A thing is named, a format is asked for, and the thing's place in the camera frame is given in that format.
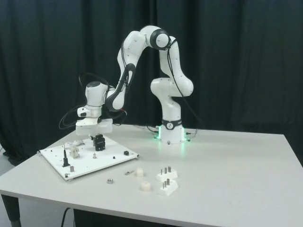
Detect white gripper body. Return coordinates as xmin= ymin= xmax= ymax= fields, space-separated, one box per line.
xmin=75 ymin=119 xmax=114 ymax=136

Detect white peg holder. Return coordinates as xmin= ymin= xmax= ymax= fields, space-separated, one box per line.
xmin=155 ymin=169 xmax=178 ymax=182
xmin=158 ymin=179 xmax=179 ymax=196

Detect black D-SUB plug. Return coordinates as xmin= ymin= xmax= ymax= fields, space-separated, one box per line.
xmin=93 ymin=133 xmax=106 ymax=151

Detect white task board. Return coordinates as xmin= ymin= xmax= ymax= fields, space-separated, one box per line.
xmin=36 ymin=134 xmax=140 ymax=182

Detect black slim tall plug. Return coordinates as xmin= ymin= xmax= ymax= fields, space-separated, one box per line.
xmin=62 ymin=145 xmax=69 ymax=167

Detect black table leg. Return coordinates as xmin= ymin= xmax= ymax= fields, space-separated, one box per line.
xmin=1 ymin=195 xmax=19 ymax=227

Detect black curtain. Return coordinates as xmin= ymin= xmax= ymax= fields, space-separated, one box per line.
xmin=0 ymin=0 xmax=303 ymax=166

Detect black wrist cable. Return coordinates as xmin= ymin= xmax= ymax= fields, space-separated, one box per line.
xmin=58 ymin=106 xmax=80 ymax=130

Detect black base cable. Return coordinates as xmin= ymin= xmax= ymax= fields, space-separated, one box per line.
xmin=142 ymin=124 xmax=162 ymax=133

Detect black floor cable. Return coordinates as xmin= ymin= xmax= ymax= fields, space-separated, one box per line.
xmin=62 ymin=207 xmax=74 ymax=227

